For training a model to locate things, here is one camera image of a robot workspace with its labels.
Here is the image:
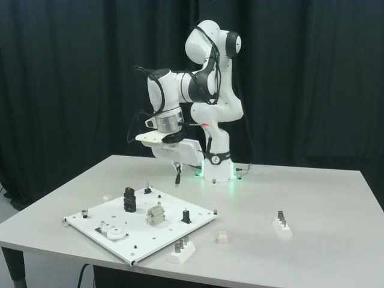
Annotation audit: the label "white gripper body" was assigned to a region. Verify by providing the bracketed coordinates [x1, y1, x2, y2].
[151, 138, 203, 165]

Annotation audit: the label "flat white mounting plate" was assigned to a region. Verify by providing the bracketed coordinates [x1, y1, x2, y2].
[135, 131, 167, 142]

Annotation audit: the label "metal waterproof plug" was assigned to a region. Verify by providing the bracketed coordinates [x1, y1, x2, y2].
[146, 204, 167, 226]

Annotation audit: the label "black D-SUB plug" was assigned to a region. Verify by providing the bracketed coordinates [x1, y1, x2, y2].
[122, 187, 137, 212]

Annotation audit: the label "white task board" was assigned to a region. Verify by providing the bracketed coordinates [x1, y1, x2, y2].
[61, 186, 219, 266]

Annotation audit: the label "white round peg holder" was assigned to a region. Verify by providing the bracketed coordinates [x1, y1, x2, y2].
[169, 241, 197, 265]

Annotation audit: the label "white large gear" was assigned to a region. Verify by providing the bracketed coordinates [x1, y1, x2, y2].
[107, 229, 125, 242]

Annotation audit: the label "white square peg holder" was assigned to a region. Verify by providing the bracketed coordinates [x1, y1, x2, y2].
[272, 216, 293, 239]

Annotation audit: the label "black curtains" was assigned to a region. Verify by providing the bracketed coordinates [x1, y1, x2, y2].
[0, 0, 384, 200]

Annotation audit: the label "dark table leg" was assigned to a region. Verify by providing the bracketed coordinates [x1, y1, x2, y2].
[1, 247, 26, 288]

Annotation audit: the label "black base cable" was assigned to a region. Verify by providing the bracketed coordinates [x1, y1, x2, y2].
[235, 163, 262, 175]

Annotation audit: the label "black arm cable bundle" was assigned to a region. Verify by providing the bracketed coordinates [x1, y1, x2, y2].
[127, 25, 241, 145]

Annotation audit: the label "black floor cable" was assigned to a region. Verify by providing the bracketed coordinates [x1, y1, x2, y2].
[79, 263, 94, 288]

